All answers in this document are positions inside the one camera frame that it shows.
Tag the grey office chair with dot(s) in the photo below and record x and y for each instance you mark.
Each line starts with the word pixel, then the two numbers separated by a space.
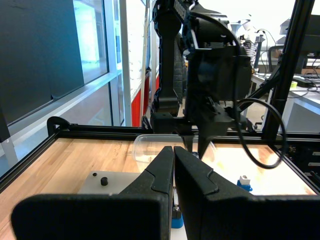
pixel 275 53

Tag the blue socket holder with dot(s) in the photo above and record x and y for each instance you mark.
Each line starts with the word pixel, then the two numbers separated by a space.
pixel 177 223

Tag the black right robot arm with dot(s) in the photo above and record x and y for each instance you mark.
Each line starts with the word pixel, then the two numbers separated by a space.
pixel 167 62

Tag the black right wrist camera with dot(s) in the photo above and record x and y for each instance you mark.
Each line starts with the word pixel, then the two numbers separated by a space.
pixel 217 75

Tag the white plastic task board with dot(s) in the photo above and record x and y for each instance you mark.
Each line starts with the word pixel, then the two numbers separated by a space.
pixel 120 182

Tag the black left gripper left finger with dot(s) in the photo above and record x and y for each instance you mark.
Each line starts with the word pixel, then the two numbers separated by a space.
pixel 140 212

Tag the yellow-green tape roll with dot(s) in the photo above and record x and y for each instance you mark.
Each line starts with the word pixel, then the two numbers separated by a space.
pixel 294 84

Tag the grey paper tray stack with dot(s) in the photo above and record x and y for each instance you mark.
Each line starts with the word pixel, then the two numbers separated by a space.
pixel 285 27

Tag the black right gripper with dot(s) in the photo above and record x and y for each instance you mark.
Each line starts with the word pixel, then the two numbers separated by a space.
pixel 162 122

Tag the small blue connector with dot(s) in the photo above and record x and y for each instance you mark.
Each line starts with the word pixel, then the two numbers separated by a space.
pixel 243 186

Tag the white partition red base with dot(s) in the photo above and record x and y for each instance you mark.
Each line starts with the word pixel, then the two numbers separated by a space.
pixel 135 50
pixel 155 50

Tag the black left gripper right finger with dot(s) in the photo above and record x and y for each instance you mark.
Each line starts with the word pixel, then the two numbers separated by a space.
pixel 225 215

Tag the clear plastic tub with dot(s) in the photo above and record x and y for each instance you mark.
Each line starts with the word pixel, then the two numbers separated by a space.
pixel 150 150

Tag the black cap screw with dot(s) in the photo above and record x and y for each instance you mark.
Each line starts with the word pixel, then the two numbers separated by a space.
pixel 104 181

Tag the white work desk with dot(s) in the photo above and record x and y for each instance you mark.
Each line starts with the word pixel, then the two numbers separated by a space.
pixel 305 110

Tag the black D-sub connector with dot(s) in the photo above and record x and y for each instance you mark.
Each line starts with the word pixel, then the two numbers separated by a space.
pixel 176 202

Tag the grey window frame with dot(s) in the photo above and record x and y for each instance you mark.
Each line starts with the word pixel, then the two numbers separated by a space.
pixel 107 50

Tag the black aluminium frame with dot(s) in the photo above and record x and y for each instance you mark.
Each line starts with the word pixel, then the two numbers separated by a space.
pixel 100 130

